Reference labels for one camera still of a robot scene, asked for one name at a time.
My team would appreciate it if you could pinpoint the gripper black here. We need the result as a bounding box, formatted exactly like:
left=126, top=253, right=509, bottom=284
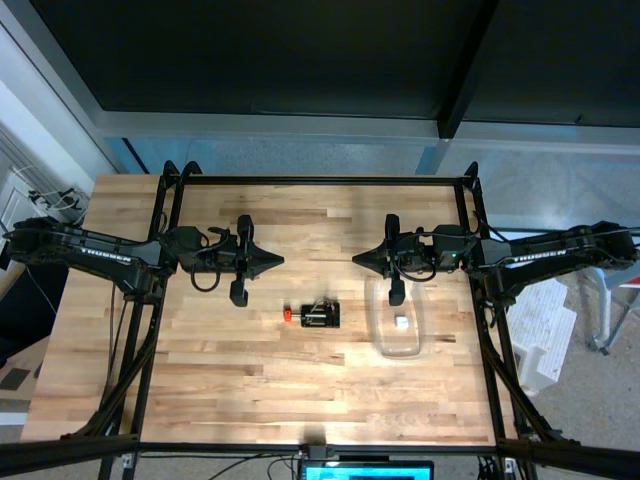
left=351, top=213, right=436, bottom=308
left=209, top=215, right=285, bottom=308

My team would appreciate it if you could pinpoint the black vise with red knob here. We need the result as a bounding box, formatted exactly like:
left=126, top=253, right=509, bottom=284
left=282, top=301, right=343, bottom=330

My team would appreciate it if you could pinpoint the clear plastic tub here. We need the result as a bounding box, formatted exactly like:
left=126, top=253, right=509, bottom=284
left=364, top=273, right=433, bottom=362

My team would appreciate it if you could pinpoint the white foam packing piece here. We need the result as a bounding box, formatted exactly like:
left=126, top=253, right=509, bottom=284
left=505, top=277, right=579, bottom=399

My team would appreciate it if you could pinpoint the laptop with blue screen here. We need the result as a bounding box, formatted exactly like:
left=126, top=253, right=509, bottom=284
left=298, top=459, right=435, bottom=480

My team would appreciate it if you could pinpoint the black bulky case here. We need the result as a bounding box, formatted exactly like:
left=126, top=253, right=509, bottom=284
left=0, top=259, right=69, bottom=369

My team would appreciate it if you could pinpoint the brown cardboard box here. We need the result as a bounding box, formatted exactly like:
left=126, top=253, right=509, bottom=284
left=0, top=333, right=51, bottom=401

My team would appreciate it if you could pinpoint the red and white object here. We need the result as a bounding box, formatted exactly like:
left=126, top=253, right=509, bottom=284
left=618, top=259, right=640, bottom=291

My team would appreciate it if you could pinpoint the black flat pad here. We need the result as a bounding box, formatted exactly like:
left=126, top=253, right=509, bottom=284
left=0, top=367, right=30, bottom=392

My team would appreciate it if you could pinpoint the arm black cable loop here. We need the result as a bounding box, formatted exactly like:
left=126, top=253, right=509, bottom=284
left=390, top=228, right=439, bottom=286
left=189, top=269, right=222, bottom=293

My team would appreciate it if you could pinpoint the braided black-white cable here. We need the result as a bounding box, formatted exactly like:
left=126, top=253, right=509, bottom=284
left=307, top=296, right=335, bottom=319

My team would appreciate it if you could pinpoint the black aluminium frame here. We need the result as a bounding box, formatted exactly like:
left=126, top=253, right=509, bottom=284
left=0, top=159, right=640, bottom=480

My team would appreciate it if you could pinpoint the black vertical post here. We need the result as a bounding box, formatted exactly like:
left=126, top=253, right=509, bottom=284
left=437, top=0, right=501, bottom=140

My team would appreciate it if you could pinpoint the black and white cable bundle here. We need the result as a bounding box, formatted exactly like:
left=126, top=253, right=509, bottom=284
left=24, top=185, right=85, bottom=212

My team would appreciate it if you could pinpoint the grey metal chair frame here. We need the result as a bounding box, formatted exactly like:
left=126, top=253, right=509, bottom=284
left=582, top=264, right=640, bottom=357

